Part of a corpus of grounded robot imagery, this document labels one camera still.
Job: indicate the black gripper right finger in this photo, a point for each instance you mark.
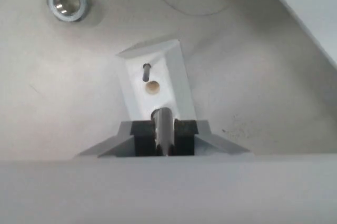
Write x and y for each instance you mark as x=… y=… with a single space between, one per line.
x=185 y=135

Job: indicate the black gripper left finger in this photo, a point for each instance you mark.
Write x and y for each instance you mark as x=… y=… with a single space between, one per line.
x=142 y=135

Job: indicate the white peg holder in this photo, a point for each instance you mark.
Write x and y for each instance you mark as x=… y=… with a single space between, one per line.
x=158 y=95

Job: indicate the thin metal round peg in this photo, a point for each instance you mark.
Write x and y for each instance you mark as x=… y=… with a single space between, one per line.
x=145 y=73

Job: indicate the metal hex nut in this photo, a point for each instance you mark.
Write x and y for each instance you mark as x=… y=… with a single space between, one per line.
x=69 y=1

